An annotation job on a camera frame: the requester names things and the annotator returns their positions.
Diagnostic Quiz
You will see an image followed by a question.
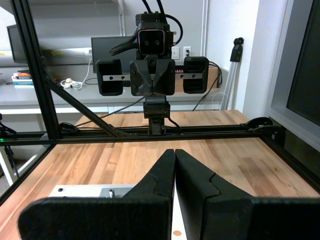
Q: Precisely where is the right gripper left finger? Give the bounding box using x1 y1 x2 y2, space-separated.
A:
17 148 175 240

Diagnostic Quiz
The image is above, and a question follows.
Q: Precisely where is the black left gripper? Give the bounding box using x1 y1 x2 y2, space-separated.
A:
95 56 210 97

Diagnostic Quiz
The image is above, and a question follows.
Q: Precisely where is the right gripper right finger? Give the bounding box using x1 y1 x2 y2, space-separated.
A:
175 149 320 240

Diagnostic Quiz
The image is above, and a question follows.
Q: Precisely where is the white taskboard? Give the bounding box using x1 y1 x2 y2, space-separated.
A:
48 184 188 240

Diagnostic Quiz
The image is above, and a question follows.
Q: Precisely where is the brown cardboard box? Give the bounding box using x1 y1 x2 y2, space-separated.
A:
174 64 221 93

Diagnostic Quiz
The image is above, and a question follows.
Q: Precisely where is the black computer monitor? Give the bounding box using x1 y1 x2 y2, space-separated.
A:
6 24 29 64
90 36 139 68

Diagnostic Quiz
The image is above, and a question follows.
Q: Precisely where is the black and silver tripod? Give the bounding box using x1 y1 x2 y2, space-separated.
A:
221 36 245 111

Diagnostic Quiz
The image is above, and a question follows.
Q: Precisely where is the stack of books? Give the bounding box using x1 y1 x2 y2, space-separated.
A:
11 71 35 89

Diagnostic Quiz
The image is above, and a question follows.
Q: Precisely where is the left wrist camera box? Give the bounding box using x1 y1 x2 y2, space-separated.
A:
136 22 173 58

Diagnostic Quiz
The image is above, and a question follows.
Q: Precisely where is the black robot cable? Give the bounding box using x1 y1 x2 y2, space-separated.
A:
163 13 184 48
156 0 166 16
141 0 152 15
166 116 183 133
109 36 139 58

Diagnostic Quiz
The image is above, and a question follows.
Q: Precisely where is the black aluminium frame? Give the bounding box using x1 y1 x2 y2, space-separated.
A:
0 0 320 208

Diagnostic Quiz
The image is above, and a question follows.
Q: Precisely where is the white coiled cable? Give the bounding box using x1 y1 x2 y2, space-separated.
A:
59 57 94 91

